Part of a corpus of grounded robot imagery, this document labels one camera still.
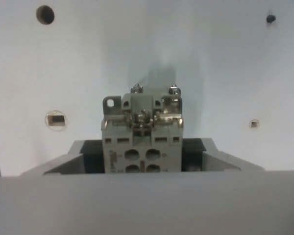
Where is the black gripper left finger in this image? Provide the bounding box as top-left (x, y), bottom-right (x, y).
top-left (43, 138), bottom-right (104, 175)

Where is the grey waterproof plug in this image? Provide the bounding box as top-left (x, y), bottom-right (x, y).
top-left (101, 93), bottom-right (183, 173)

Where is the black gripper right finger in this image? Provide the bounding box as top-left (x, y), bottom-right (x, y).
top-left (181, 138), bottom-right (265, 173)

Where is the white task board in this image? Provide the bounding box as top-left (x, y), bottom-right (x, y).
top-left (0, 0), bottom-right (294, 177)

